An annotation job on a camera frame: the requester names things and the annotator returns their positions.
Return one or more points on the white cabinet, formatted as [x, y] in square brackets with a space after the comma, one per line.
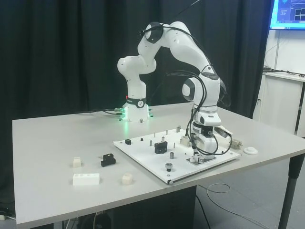
[278, 105]

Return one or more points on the silver black waterproof plug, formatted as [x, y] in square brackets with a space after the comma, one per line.
[168, 167]

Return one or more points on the black curtain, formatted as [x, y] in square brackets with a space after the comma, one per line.
[71, 47]

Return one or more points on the black box under table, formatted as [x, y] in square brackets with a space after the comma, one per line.
[143, 210]

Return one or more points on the white task board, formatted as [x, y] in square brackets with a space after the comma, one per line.
[143, 152]

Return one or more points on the white small gear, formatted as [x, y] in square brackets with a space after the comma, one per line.
[192, 159]

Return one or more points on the white medium gear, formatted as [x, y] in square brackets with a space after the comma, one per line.
[198, 158]

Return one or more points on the white large gear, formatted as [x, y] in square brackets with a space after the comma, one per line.
[250, 150]

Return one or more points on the long white holder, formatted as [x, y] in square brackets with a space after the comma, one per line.
[85, 179]

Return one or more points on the dark table leg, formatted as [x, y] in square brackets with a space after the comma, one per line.
[288, 190]

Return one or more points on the small white holder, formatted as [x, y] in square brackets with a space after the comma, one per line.
[127, 179]
[76, 161]

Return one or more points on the beige metal plug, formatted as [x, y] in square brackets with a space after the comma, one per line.
[237, 144]

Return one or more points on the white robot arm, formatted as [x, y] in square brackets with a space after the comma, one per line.
[190, 47]

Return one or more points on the blue screen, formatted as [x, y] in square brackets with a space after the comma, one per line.
[288, 14]

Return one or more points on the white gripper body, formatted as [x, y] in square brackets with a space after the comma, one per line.
[206, 145]

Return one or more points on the black D-SUB plug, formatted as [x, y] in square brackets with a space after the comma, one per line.
[108, 160]

